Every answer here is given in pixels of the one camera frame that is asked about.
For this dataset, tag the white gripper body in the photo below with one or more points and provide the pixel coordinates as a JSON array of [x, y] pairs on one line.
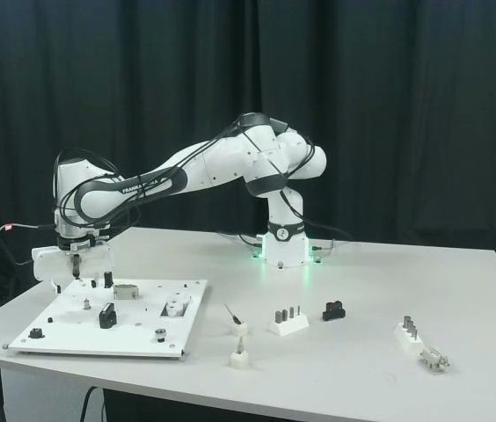
[[50, 264]]

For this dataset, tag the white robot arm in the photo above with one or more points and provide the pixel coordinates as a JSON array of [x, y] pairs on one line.
[[213, 162]]

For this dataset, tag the metal BNC plug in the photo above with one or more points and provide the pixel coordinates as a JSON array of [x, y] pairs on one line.
[[85, 304]]

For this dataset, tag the thin black rod red tag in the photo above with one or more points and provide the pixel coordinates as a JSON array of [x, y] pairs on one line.
[[32, 227]]

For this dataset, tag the white task board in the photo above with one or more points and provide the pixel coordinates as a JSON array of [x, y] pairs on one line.
[[72, 338]]

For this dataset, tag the metal bolt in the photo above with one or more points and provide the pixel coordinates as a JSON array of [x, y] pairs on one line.
[[159, 336]]

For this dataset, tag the white medium gear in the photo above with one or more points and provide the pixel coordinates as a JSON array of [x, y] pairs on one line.
[[174, 310]]

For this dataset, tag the white large gear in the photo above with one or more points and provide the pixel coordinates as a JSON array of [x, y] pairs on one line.
[[178, 299]]

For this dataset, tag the white peg holder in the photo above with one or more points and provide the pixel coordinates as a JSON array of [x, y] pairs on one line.
[[406, 339], [289, 327]]

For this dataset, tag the black D-SUB plug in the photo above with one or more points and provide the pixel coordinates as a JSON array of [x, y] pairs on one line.
[[333, 311]]

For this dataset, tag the metal square peg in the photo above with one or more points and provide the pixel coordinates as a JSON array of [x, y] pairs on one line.
[[414, 334], [406, 321], [410, 327]]

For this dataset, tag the black curtain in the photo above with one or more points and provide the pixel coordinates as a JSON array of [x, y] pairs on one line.
[[362, 66]]

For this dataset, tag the white waterproof plug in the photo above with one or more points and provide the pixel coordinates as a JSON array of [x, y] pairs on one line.
[[435, 355]]

